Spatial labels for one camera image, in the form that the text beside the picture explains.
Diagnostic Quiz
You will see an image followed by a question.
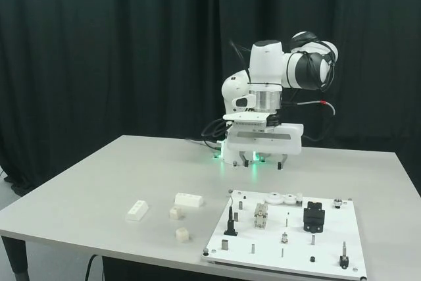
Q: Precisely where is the black gripper cable bundle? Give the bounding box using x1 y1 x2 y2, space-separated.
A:
201 117 232 149

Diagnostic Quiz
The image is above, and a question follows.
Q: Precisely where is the black D-SUB plug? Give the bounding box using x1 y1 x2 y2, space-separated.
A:
302 200 326 233

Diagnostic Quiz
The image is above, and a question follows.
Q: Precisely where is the black floor cable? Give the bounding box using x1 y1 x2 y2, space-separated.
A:
85 253 103 281

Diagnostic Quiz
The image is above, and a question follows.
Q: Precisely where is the dark table leg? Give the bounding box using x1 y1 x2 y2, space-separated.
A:
1 236 28 281

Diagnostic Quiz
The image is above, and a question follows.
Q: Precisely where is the white large gear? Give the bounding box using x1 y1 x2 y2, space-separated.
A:
264 193 284 206

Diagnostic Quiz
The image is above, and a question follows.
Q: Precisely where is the white three-hole holder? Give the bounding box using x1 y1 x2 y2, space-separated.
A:
174 192 205 209
124 199 149 222

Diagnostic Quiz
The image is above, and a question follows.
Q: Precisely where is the white task board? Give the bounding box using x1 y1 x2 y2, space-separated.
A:
201 191 368 280

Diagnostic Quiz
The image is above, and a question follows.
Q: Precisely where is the black base cable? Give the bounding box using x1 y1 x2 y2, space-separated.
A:
186 136 225 146

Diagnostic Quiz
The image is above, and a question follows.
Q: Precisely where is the black USB plug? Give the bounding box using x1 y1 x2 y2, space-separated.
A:
223 196 239 238

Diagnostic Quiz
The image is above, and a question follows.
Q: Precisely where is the black curtain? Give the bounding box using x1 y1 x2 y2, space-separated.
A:
0 0 421 184

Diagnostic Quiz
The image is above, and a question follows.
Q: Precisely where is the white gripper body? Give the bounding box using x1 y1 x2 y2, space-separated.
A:
226 122 304 157

